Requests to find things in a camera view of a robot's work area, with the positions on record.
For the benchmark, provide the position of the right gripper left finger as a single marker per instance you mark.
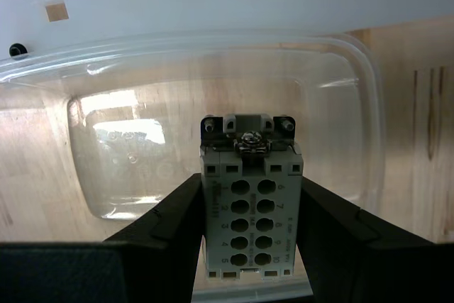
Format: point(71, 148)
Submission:
point(142, 264)

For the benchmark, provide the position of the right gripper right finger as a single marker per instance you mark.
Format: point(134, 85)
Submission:
point(354, 264)

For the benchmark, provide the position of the clear plastic container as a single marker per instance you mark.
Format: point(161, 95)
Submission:
point(248, 79)

